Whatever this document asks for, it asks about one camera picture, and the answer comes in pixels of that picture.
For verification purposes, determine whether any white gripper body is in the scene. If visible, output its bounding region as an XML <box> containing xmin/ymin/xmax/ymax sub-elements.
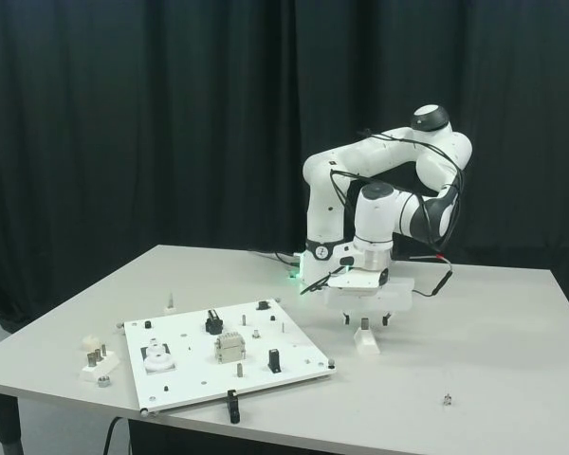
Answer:
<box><xmin>322</xmin><ymin>278</ymin><xmax>415</xmax><ymax>313</ymax></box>

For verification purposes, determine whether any white single peg holder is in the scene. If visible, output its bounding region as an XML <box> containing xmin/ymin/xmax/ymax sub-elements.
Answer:
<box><xmin>353</xmin><ymin>326</ymin><xmax>381</xmax><ymax>357</ymax></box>

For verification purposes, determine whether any white multi peg holder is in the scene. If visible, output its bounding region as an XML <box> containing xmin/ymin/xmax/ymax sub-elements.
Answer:
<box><xmin>78</xmin><ymin>355</ymin><xmax>121</xmax><ymax>383</ymax></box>

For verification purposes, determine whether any black bulky plug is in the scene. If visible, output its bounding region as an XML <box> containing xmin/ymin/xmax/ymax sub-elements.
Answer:
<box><xmin>203</xmin><ymin>309</ymin><xmax>226</xmax><ymax>336</ymax></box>

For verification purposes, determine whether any white task board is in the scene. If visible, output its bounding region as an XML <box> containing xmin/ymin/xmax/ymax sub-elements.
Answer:
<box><xmin>115</xmin><ymin>296</ymin><xmax>338</xmax><ymax>419</ymax></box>

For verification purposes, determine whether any white large gear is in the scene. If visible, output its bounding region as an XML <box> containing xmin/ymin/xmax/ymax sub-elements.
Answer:
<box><xmin>144</xmin><ymin>355</ymin><xmax>175</xmax><ymax>373</ymax></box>

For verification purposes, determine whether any black curtain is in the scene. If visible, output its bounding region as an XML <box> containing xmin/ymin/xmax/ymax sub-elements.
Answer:
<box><xmin>0</xmin><ymin>0</ymin><xmax>569</xmax><ymax>319</ymax></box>

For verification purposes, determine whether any dark table leg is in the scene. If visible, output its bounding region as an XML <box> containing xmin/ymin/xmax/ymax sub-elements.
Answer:
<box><xmin>0</xmin><ymin>389</ymin><xmax>22</xmax><ymax>455</ymax></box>

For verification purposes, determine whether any short black cable beside gripper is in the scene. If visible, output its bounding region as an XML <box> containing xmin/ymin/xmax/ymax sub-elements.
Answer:
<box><xmin>299</xmin><ymin>278</ymin><xmax>337</xmax><ymax>296</ymax></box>

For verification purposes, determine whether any black cable on table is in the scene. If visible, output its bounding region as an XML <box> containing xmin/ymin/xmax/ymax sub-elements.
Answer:
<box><xmin>248</xmin><ymin>248</ymin><xmax>301</xmax><ymax>267</ymax></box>

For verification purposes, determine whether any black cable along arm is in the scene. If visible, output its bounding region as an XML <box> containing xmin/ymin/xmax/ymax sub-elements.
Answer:
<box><xmin>328</xmin><ymin>127</ymin><xmax>468</xmax><ymax>252</ymax></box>

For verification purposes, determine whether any black cable under table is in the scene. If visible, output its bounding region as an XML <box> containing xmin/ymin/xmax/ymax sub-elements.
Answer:
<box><xmin>103</xmin><ymin>415</ymin><xmax>125</xmax><ymax>455</ymax></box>

